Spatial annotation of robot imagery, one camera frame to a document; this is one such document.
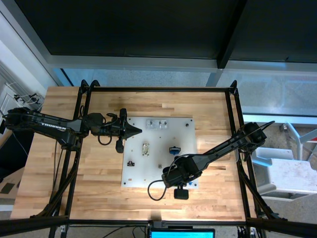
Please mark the white plastic stool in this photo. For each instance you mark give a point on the white plastic stool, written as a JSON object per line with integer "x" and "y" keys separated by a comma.
{"x": 289, "y": 173}

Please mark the black USB socket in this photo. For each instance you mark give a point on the black USB socket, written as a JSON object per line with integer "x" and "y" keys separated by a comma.
{"x": 130, "y": 163}

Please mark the white board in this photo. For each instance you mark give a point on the white board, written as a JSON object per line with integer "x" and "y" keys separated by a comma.
{"x": 138, "y": 173}

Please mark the brown cardboard sheet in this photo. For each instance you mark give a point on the brown cardboard sheet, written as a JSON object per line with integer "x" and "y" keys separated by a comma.
{"x": 17, "y": 178}

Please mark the black Trossen robot arm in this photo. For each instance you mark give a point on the black Trossen robot arm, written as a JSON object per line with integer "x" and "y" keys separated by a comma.
{"x": 218, "y": 148}
{"x": 52, "y": 125}

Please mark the black vertical post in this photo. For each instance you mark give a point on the black vertical post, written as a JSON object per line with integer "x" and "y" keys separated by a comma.
{"x": 230, "y": 37}

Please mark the black aluminium frame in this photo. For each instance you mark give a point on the black aluminium frame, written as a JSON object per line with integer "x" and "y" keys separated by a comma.
{"x": 158, "y": 89}

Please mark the grey chair frame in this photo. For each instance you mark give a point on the grey chair frame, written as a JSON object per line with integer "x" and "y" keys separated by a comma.
{"x": 294, "y": 135}

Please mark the black low camera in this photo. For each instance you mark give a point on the black low camera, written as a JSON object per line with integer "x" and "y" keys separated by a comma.
{"x": 156, "y": 223}

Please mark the black rectangular panel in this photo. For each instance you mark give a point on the black rectangular panel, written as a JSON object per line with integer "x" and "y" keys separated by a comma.
{"x": 12, "y": 153}

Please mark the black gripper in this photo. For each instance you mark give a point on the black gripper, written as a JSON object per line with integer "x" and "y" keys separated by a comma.
{"x": 182, "y": 194}
{"x": 120, "y": 146}

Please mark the grey-white connector housing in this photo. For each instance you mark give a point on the grey-white connector housing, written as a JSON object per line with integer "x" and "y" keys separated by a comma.
{"x": 146, "y": 150}

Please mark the blue D-sub connector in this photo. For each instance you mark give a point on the blue D-sub connector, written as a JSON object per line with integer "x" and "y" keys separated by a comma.
{"x": 174, "y": 149}

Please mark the black foam pad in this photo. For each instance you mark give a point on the black foam pad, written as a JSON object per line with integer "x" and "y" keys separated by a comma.
{"x": 7, "y": 188}

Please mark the aluminium block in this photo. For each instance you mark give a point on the aluminium block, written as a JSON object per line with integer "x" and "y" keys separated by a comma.
{"x": 156, "y": 127}

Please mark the blue laptop screen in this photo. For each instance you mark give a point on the blue laptop screen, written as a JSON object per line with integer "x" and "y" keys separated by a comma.
{"x": 180, "y": 234}

